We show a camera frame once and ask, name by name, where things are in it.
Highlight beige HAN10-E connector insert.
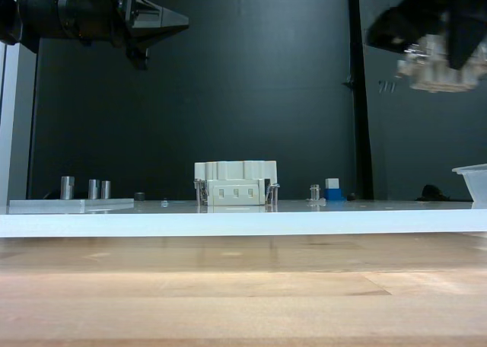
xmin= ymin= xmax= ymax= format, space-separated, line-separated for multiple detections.
xmin=394 ymin=33 xmax=487 ymax=94

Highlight beige connector base housing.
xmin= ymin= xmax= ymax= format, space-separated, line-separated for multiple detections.
xmin=193 ymin=159 xmax=282 ymax=208

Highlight small blue connector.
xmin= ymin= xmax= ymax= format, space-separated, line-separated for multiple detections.
xmin=323 ymin=177 xmax=346 ymax=202

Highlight clear plastic tub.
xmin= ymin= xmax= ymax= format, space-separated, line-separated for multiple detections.
xmin=451 ymin=164 xmax=487 ymax=203

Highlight notched silver metal peg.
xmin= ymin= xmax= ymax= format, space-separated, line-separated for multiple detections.
xmin=60 ymin=175 xmax=76 ymax=200

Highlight grey metal plate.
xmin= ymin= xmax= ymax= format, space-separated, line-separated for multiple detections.
xmin=9 ymin=197 xmax=135 ymax=214

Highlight white mounting board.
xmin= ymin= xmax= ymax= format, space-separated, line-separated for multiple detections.
xmin=0 ymin=199 xmax=487 ymax=237

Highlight black upright post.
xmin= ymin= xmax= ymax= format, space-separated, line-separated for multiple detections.
xmin=345 ymin=0 xmax=376 ymax=200

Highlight grey metal wall frame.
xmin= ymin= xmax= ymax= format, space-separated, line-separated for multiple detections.
xmin=0 ymin=42 xmax=38 ymax=205

